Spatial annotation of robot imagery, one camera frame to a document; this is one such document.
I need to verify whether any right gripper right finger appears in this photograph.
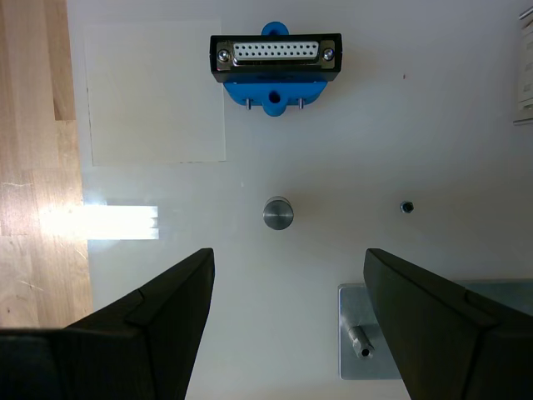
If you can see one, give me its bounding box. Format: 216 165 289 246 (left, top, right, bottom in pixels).
363 247 533 400

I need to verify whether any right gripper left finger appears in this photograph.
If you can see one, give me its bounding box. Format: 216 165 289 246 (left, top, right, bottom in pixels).
0 247 216 400

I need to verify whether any metal 16mm cylinder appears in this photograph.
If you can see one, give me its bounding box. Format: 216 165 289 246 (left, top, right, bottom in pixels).
262 194 296 232

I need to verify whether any white taskboard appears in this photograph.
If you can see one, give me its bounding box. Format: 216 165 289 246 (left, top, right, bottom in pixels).
66 0 533 400

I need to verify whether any small metal standoff pin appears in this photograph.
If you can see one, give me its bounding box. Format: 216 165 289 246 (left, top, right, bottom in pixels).
347 323 375 360

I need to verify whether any grey metal block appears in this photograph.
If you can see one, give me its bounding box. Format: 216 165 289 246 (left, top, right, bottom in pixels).
337 279 533 381

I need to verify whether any beige rectangular connector housing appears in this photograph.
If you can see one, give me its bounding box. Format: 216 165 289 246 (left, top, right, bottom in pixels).
512 7 533 127

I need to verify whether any black D-sub connector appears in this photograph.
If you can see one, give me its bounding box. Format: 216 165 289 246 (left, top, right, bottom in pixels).
209 32 343 84

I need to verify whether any blue connector mount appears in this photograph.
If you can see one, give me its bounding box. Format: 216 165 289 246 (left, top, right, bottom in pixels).
222 20 330 118

